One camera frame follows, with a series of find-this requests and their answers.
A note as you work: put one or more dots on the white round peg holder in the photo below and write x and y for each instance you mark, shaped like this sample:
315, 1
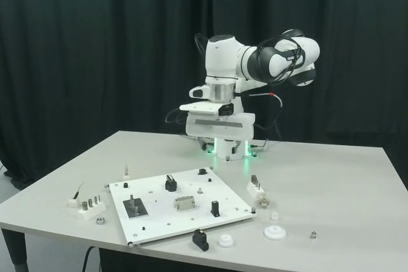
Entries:
92, 212

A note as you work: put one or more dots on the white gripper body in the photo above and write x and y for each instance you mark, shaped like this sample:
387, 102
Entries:
220, 128

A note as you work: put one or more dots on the small metal bolt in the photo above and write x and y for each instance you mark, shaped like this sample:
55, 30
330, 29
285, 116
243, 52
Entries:
313, 234

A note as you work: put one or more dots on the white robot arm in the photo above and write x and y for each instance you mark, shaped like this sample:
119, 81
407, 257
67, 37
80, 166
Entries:
220, 58

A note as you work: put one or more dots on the white square peg holder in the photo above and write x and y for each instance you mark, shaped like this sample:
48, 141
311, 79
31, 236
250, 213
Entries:
256, 191

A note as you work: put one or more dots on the black table leg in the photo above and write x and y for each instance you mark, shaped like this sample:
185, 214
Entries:
14, 249

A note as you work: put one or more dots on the flat white mounting plate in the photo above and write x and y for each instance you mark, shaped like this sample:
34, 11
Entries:
201, 106

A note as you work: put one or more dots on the white task board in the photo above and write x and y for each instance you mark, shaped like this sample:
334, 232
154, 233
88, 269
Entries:
178, 221

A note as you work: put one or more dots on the metal BNC plug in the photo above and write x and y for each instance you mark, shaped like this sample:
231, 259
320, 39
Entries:
263, 202

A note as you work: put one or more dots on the white Ethernet plug holder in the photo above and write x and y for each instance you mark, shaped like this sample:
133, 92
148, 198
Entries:
127, 176

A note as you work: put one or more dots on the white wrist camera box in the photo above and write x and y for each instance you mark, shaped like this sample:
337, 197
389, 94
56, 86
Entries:
199, 91

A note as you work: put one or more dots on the white small gear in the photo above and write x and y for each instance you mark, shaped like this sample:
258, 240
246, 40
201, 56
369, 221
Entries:
273, 216

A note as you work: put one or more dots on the black curtain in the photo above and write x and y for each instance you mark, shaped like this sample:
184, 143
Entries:
95, 46

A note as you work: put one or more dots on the white large gear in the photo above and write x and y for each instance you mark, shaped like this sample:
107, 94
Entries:
274, 232

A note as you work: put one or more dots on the small white plug holder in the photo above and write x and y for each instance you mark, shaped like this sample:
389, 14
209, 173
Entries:
73, 203

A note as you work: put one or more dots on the white medium gear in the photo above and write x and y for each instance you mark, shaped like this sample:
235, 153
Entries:
225, 240

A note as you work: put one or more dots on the metal round nut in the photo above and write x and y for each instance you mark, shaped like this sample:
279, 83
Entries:
101, 220

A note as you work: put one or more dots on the black D-SUB plug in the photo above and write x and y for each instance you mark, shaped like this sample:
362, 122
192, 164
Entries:
199, 239

